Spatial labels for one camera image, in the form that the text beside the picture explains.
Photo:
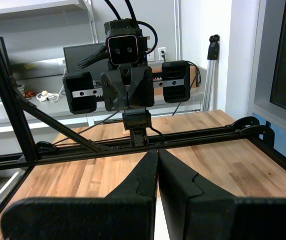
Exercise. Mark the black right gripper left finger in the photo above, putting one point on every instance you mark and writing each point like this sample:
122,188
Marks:
122,217

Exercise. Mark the black computer monitor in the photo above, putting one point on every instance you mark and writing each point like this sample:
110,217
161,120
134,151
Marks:
82,57

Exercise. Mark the grey wall conduit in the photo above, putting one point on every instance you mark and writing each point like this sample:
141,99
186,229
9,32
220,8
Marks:
177,30

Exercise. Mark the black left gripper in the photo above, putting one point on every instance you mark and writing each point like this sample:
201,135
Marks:
80,82

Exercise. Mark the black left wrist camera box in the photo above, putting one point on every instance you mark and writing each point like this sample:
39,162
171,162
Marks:
122,50

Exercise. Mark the grey office desk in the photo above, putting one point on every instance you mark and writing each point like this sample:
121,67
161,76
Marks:
57,110

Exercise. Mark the grey desk shelf unit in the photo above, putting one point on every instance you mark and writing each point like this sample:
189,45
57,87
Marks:
32,8

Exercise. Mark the white wall outlet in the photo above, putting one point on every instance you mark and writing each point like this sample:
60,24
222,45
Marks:
150,57
161,53

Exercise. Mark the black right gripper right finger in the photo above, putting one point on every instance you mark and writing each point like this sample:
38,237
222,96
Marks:
208,217

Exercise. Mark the small orange item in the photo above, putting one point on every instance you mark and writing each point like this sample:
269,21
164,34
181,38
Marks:
29,94

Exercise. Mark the folded black tripod stand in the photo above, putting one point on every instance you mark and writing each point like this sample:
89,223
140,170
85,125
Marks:
213,47

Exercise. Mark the black aluminium frame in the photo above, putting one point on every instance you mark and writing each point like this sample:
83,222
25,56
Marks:
7,82

